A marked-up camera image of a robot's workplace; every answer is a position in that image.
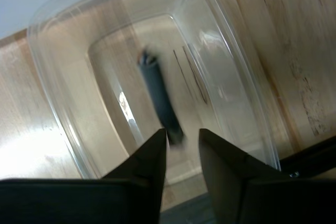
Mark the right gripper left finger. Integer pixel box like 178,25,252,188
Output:
0,129,168,224

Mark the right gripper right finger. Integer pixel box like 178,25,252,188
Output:
198,129,336,224

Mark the clear plastic tub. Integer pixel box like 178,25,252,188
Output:
26,0,282,186

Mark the black metal frame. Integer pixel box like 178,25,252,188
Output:
279,136,336,180

